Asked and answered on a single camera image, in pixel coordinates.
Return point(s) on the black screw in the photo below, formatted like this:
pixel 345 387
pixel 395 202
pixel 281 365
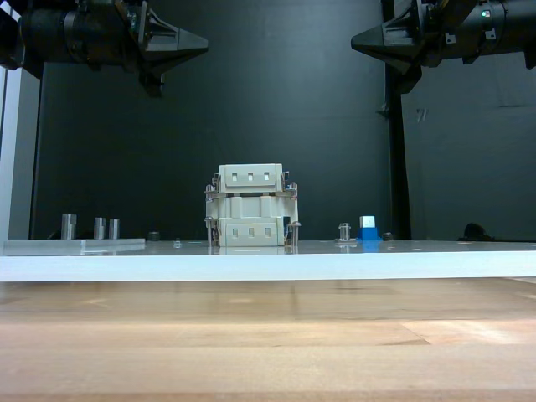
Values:
pixel 388 236
pixel 154 236

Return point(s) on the white plug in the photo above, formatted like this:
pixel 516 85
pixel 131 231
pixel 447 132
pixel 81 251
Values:
pixel 368 222

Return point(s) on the thick metal bar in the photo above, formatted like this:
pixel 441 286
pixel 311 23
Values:
pixel 69 226

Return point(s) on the beige HAN10-E connector insert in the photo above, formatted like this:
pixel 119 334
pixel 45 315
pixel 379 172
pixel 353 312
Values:
pixel 251 178

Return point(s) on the black pillar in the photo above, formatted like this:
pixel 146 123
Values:
pixel 397 167

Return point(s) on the blue socket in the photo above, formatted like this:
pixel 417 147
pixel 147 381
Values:
pixel 369 235

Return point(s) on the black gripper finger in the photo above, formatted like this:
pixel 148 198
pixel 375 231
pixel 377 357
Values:
pixel 167 60
pixel 393 59
pixel 393 37
pixel 171 39

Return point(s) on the thin metal bar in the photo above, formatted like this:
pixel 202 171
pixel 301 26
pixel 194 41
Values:
pixel 99 228
pixel 114 228

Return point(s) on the black frame foot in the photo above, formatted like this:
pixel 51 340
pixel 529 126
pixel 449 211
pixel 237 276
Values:
pixel 477 233

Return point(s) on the beige connector base housing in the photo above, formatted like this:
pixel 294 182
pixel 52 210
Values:
pixel 251 234

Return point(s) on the white board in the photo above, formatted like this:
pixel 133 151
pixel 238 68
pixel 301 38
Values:
pixel 268 264

